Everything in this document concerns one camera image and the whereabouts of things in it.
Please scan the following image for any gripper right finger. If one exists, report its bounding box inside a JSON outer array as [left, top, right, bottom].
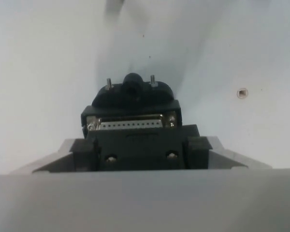
[[183, 136, 273, 170]]

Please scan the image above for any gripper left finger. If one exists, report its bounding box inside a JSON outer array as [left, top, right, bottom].
[[9, 138, 99, 174]]

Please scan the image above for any black D-SUB plug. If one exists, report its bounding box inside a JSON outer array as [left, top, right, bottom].
[[81, 72, 200, 170]]

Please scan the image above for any white task board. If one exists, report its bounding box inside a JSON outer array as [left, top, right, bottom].
[[0, 0, 290, 175]]

